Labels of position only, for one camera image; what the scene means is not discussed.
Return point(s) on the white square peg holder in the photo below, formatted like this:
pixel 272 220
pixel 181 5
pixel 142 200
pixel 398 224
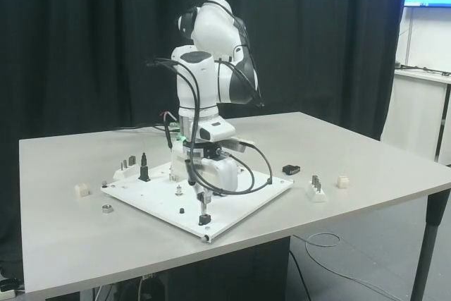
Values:
pixel 123 174

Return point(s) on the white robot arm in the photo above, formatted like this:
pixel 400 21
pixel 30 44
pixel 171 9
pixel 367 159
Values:
pixel 208 22

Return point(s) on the metal BNC plug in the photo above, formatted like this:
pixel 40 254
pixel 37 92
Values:
pixel 179 191

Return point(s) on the small white plug holder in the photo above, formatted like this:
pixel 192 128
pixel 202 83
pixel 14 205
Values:
pixel 343 181
pixel 81 190

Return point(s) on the black table leg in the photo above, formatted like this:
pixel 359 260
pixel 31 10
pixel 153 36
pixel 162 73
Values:
pixel 428 244

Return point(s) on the white round peg holder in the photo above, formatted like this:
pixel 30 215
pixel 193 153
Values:
pixel 316 196

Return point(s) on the black curtain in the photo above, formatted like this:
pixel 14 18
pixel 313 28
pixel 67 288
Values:
pixel 70 33

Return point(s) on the large metal round peg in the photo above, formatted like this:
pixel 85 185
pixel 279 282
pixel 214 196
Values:
pixel 314 180

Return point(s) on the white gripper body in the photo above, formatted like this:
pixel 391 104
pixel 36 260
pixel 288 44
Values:
pixel 225 174

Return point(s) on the metal hex nut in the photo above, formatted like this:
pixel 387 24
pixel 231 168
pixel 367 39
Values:
pixel 106 208

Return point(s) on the large metal square peg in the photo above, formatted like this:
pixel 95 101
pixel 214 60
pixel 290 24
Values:
pixel 132 160

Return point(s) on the white task board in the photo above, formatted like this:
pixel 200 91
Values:
pixel 158 202

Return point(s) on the black USB plug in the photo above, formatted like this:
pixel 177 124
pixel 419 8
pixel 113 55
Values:
pixel 143 165

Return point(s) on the medium metal round peg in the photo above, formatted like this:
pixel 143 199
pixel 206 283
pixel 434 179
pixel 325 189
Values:
pixel 318 183

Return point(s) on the black D-SUB plug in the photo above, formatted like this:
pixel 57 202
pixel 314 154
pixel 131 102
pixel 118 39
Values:
pixel 291 170

